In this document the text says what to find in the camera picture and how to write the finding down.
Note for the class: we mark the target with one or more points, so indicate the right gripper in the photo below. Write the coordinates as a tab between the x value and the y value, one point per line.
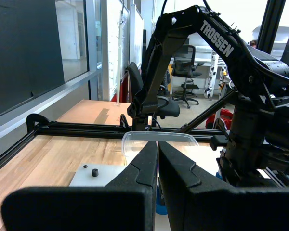
245	176

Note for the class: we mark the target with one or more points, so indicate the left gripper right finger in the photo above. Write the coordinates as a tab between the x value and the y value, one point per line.
219	207

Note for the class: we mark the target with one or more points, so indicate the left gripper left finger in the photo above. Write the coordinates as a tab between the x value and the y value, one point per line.
86	207

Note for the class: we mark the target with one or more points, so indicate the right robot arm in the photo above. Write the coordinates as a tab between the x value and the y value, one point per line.
216	43

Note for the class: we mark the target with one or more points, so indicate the black threaded stud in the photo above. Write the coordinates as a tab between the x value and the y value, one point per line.
94	172

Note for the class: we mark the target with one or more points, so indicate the white task board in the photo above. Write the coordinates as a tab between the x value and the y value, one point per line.
106	175

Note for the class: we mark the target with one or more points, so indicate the red bag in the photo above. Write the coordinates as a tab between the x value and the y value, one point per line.
225	118

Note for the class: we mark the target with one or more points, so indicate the clear plastic container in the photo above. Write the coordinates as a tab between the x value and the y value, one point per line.
135	144

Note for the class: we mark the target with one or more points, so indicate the black office chair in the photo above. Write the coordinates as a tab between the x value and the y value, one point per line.
186	72
169	109

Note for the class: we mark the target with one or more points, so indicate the person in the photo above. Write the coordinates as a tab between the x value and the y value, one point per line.
253	43

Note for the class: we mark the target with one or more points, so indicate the window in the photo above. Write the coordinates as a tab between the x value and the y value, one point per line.
74	36

